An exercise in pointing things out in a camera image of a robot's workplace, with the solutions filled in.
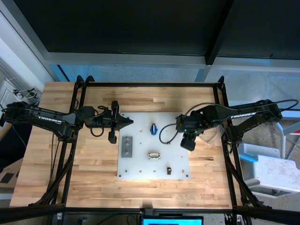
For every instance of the clear plastic tub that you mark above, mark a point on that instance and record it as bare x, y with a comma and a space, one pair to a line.
212, 138

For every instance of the black connector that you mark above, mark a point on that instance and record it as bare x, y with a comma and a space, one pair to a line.
169, 171

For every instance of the black metal frame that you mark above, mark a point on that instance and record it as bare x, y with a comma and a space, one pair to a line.
150, 84

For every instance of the blue bar clamp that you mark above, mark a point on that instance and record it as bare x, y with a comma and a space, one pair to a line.
153, 134

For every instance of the white step stool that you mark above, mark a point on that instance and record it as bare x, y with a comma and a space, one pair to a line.
272, 168

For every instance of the silver metal bar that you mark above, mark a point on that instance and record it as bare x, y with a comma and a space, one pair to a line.
153, 128

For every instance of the grey metal peg plate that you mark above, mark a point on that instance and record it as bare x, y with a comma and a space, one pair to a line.
123, 146

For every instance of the cardboard box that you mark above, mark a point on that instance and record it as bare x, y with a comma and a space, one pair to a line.
14, 167

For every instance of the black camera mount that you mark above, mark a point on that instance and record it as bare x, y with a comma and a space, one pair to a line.
150, 212

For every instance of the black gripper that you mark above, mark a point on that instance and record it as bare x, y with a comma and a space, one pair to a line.
187, 124
114, 117

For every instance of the white metal stand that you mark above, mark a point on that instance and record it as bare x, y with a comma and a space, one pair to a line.
282, 145

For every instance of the beige connector housing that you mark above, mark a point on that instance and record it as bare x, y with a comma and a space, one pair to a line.
154, 156

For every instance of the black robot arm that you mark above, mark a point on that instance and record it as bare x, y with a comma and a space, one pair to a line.
50, 119
243, 114

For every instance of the screen with blue edge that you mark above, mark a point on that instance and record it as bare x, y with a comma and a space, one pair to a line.
171, 221

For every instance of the white taskboard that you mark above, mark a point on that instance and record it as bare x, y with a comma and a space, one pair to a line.
145, 164

